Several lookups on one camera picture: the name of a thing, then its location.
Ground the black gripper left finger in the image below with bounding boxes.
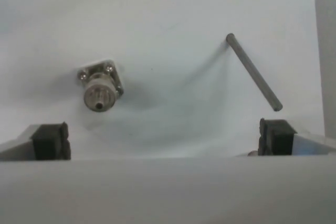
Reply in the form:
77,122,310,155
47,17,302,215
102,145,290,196
0,121,72,161

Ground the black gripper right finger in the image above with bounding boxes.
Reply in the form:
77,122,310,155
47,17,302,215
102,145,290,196
258,118,336,157

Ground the metal BNC plug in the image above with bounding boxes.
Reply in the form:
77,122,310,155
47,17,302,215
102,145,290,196
83,73,118,112

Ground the thin metal round peg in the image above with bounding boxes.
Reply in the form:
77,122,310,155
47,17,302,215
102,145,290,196
226,33,284,112

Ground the white task board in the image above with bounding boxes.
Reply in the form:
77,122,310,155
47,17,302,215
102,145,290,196
0,0,328,159

